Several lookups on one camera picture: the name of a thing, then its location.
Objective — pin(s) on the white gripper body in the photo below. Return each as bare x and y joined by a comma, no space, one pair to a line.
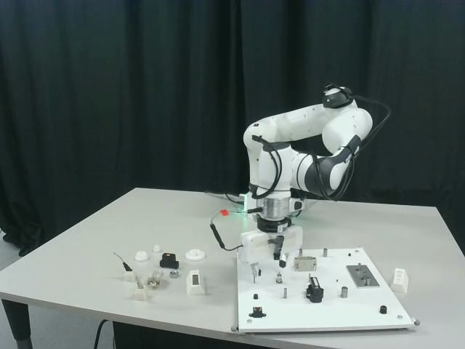
254,247

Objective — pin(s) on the black D-SUB plug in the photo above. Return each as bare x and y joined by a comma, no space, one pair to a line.
168,260

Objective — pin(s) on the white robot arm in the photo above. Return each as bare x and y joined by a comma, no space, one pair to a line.
279,123

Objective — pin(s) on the metal BNC plug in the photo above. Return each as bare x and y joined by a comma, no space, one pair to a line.
279,279

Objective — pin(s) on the black boxy plug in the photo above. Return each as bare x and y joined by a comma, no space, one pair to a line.
314,291

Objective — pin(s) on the white large gear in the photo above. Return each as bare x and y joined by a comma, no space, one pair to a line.
195,254

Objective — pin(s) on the white holder with metal peg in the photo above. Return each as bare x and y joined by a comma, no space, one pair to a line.
194,283

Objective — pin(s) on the white task board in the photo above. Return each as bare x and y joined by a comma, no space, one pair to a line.
327,309

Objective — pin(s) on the metal bolt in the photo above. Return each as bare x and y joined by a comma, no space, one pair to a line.
174,273

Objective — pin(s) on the white small gear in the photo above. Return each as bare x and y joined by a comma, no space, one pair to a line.
156,248

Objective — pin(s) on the clear plug with metal parts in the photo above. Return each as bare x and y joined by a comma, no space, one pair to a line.
155,280

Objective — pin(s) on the white medium gear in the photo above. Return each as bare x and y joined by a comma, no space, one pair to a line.
142,256

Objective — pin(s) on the white holder with square holes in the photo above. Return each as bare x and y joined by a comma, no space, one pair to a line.
399,280

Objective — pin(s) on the small white plug holder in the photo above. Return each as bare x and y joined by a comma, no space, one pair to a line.
129,275

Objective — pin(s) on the black curtain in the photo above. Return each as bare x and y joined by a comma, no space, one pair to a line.
109,91

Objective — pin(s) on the dark table leg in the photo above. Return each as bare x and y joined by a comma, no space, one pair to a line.
14,323

